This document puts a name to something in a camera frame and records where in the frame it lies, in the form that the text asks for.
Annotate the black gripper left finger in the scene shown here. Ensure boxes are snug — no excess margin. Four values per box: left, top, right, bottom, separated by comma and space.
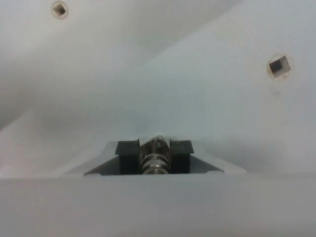
83, 139, 142, 176

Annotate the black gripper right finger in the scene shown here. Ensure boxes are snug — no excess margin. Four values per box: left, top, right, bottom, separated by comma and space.
169, 139, 245, 175

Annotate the metal BNC plug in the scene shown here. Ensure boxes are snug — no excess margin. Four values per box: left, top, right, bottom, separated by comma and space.
139, 135, 171, 175

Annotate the white task board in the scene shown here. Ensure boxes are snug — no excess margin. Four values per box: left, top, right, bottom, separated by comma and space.
0, 0, 316, 179

